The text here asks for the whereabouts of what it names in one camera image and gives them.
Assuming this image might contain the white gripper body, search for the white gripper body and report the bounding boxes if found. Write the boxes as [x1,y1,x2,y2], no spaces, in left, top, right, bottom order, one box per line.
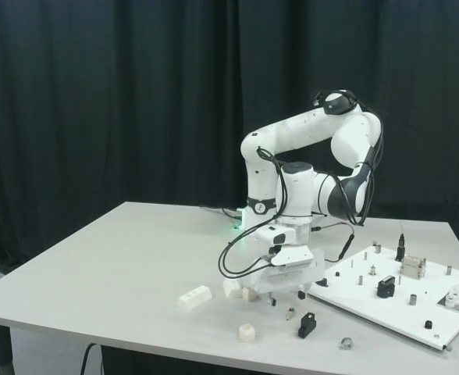
[251,255,326,295]

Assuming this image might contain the black plug with brass face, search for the black plug with brass face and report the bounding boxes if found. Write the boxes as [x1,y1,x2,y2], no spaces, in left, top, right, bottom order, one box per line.
[297,312,318,338]

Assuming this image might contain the small white cube holder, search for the small white cube holder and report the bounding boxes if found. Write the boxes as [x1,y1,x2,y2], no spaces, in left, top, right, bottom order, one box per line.
[237,323,258,342]

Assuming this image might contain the white wedge-shaped holder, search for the white wedge-shaped holder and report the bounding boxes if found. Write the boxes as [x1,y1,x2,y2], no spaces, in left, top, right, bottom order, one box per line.
[222,277,243,299]

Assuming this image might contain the long white holder with holes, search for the long white holder with holes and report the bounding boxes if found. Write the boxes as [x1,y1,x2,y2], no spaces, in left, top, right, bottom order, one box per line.
[177,284,214,313]

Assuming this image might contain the black plug block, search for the black plug block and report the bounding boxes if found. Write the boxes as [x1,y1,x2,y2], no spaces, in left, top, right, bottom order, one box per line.
[375,275,396,298]

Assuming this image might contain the white task board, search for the white task board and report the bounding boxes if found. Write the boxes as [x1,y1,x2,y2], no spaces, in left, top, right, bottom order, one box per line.
[305,244,459,352]

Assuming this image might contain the black waterproof plug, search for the black waterproof plug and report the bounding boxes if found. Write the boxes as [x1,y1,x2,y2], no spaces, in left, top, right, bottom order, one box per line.
[395,220,407,263]

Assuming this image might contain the black curtain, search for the black curtain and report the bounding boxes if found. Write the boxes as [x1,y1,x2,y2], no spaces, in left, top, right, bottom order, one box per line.
[0,0,459,274]

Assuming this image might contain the black looped wrist cable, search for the black looped wrist cable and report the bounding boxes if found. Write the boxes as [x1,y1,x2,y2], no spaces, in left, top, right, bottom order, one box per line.
[218,146,289,279]

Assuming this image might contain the black cable at arm foot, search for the black cable at arm foot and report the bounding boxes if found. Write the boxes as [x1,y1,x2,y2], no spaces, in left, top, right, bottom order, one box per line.
[200,204,243,220]

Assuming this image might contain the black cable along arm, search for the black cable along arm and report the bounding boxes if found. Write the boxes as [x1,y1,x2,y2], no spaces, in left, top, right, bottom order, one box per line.
[313,89,385,228]

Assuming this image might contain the black cable under table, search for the black cable under table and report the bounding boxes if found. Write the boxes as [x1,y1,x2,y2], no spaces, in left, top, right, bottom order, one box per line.
[81,342,100,375]

